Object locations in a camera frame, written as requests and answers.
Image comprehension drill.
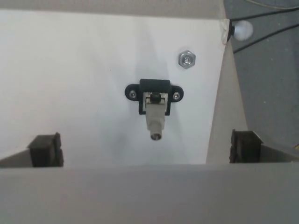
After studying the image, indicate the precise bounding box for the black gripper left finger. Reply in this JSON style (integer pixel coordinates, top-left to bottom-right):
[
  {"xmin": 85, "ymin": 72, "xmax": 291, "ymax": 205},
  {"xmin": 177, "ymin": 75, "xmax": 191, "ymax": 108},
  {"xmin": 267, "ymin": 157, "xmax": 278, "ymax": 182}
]
[{"xmin": 0, "ymin": 132, "xmax": 64, "ymax": 168}]

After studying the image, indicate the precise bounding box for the black floor cable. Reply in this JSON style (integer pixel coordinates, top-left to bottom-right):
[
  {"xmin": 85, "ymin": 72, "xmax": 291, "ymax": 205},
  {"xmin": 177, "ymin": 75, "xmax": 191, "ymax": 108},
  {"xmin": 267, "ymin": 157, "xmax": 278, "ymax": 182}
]
[
  {"xmin": 233, "ymin": 22, "xmax": 299, "ymax": 53},
  {"xmin": 230, "ymin": 8, "xmax": 299, "ymax": 23}
]

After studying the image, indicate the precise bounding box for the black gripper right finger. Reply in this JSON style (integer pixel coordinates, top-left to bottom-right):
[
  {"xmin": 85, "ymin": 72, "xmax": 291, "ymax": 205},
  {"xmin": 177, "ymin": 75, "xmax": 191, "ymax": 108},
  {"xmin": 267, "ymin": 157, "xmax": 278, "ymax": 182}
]
[{"xmin": 229, "ymin": 129, "xmax": 299, "ymax": 164}]

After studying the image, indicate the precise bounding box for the grey Ethernet plug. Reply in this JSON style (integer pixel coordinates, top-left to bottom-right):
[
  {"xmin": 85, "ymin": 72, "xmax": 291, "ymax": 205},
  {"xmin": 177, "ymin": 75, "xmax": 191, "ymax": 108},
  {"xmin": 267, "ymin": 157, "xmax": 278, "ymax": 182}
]
[{"xmin": 144, "ymin": 92, "xmax": 165, "ymax": 141}]

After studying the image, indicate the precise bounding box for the white task board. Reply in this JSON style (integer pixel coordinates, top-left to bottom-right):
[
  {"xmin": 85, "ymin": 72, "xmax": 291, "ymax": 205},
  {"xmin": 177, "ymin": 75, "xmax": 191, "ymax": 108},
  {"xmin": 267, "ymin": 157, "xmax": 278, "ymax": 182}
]
[{"xmin": 0, "ymin": 9, "xmax": 254, "ymax": 170}]

